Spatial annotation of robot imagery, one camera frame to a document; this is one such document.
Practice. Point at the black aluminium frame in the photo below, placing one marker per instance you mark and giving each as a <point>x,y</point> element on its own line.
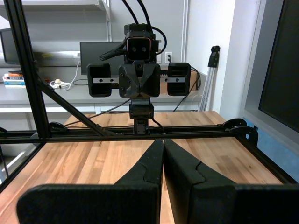
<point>25,70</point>

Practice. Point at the brown cardboard carton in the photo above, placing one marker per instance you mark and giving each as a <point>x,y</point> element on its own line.
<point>194,79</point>

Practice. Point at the black silver folded stand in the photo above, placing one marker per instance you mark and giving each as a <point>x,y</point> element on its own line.
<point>214,58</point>

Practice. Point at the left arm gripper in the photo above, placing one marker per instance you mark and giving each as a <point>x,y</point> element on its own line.
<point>99,88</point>

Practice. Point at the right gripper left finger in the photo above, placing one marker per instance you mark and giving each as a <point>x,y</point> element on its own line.
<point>93,205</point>

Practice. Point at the stack of books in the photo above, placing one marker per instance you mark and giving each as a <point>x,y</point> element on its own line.
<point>14,81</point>

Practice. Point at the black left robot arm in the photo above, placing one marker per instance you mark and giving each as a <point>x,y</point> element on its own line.
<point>141,109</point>

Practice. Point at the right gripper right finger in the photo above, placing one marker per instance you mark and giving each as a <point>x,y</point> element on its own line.
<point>233,205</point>

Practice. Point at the black computer monitor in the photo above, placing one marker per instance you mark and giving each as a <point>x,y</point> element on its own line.
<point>98,53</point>
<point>9,46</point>

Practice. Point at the grey wall shelf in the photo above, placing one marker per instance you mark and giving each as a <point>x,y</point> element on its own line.
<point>58,4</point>

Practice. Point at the white wall outlet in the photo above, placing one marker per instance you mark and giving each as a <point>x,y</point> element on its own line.
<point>159,59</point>
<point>168,57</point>

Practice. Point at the grey desk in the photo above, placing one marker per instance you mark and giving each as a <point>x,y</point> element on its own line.
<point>70,98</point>

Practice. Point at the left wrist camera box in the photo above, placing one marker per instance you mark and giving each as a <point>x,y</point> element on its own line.
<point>139,54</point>

